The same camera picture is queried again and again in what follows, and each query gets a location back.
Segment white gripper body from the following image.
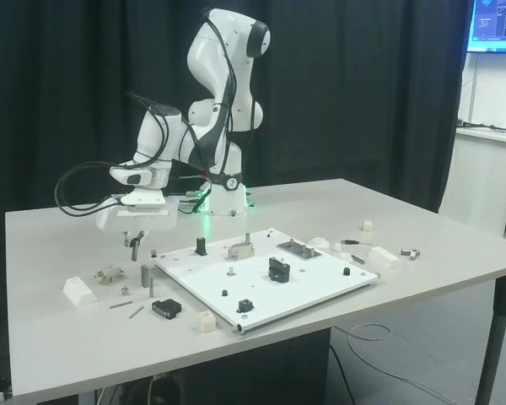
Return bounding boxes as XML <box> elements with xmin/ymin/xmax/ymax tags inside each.
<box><xmin>96</xmin><ymin>197</ymin><xmax>180</xmax><ymax>233</ymax></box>

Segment white peg holder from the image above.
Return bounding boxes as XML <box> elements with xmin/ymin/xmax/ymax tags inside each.
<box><xmin>62</xmin><ymin>275</ymin><xmax>98</xmax><ymax>306</ymax></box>
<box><xmin>368</xmin><ymin>246</ymin><xmax>402</xmax><ymax>271</ymax></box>

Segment black D-SUB plug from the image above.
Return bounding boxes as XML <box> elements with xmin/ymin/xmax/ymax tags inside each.
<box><xmin>151</xmin><ymin>299</ymin><xmax>184</xmax><ymax>318</ymax></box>

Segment small white cube holder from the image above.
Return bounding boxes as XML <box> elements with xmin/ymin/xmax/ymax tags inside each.
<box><xmin>197</xmin><ymin>310</ymin><xmax>218</xmax><ymax>334</ymax></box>

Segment white task board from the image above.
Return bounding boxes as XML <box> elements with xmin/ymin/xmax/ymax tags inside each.
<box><xmin>150</xmin><ymin>227</ymin><xmax>383</xmax><ymax>335</ymax></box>

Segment black curtains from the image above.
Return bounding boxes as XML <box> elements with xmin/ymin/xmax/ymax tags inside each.
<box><xmin>0</xmin><ymin>0</ymin><xmax>476</xmax><ymax>383</ymax></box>

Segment white cabinet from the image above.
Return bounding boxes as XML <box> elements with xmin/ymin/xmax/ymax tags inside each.
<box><xmin>440</xmin><ymin>52</ymin><xmax>506</xmax><ymax>245</ymax></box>

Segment black table leg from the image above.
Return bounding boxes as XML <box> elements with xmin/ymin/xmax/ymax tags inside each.
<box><xmin>475</xmin><ymin>268</ymin><xmax>506</xmax><ymax>405</ymax></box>

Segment blue screen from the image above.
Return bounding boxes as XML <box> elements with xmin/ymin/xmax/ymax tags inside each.
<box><xmin>466</xmin><ymin>0</ymin><xmax>506</xmax><ymax>55</ymax></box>

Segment beige metal connector bracket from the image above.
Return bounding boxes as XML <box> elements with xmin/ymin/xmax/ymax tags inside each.
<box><xmin>94</xmin><ymin>264</ymin><xmax>119</xmax><ymax>285</ymax></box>

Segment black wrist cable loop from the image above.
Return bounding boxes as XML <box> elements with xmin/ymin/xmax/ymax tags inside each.
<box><xmin>55</xmin><ymin>161</ymin><xmax>124</xmax><ymax>213</ymax></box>

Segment black forearm cable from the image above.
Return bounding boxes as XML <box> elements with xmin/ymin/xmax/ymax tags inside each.
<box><xmin>127</xmin><ymin>91</ymin><xmax>173</xmax><ymax>162</ymax></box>

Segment black upper arm cable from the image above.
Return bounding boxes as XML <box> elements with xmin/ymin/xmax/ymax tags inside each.
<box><xmin>201</xmin><ymin>8</ymin><xmax>238</xmax><ymax>179</ymax></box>

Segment grey floor cable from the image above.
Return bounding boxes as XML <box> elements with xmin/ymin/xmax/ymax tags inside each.
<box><xmin>331</xmin><ymin>321</ymin><xmax>506</xmax><ymax>405</ymax></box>

